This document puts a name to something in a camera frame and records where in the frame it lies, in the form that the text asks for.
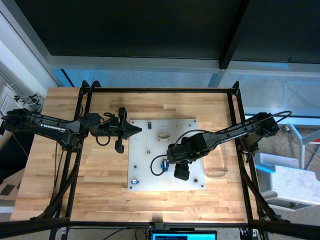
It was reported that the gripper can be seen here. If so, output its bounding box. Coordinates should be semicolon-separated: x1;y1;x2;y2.
108;107;143;154
166;143;201;181

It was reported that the white taskboard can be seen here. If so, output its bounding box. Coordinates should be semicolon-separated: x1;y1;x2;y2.
126;119;207;192

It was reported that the blue round clamp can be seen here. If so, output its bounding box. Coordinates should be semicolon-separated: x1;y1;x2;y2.
159;159;170;173

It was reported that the clear plastic tub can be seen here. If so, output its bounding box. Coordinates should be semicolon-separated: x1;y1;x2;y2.
201;143;230;180

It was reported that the laptop screen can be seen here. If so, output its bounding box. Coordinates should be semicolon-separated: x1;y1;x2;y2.
149;229;218;240

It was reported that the white plastic step stool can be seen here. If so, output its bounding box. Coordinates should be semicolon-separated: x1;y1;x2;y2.
254;151;320;213

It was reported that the grey metal stand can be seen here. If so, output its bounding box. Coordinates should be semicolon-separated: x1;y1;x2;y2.
282;123;320;171

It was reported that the brown cardboard sheet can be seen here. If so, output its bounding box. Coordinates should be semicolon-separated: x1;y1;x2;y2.
0;169;26;201

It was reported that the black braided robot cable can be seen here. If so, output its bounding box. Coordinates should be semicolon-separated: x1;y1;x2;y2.
95;134;111;147

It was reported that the black aluminium frame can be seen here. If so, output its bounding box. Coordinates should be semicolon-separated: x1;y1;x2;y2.
0;79;320;240

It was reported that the black camera bracket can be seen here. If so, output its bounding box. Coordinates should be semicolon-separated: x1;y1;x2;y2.
152;217;165;230

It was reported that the black and white cable bundle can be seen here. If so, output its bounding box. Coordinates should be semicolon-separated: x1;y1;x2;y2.
13;93;45;108

